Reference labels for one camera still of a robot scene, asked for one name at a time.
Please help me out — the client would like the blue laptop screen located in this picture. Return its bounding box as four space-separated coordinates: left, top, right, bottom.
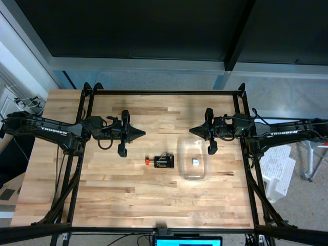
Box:
153 235 223 246

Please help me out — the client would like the clear plastic tub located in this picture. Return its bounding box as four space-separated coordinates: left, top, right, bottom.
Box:
177 139 211 183

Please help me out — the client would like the small black camera box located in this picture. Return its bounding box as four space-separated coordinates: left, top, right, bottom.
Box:
153 222 172 236

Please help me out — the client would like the white plastic step stool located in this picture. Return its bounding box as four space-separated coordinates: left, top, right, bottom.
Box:
258 145 297 204

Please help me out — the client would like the power strip with plugs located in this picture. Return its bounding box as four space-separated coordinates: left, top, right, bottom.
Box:
12 95 47 115

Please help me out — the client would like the black metal frame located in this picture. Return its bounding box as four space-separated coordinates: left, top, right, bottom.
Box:
0 81 328 246

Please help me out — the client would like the grey metal chair frame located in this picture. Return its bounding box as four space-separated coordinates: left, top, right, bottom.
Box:
299 139 328 183

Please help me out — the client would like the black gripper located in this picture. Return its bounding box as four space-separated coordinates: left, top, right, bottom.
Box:
189 107 233 155
106 110 146 158

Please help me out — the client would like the black clamp with red knob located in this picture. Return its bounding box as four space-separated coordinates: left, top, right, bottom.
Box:
145 153 175 169

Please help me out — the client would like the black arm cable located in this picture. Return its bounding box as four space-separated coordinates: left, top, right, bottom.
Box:
96 116 119 151
217 107 270 142

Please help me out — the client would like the brown cardboard box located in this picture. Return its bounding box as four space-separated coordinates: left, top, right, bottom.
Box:
0 172 26 206

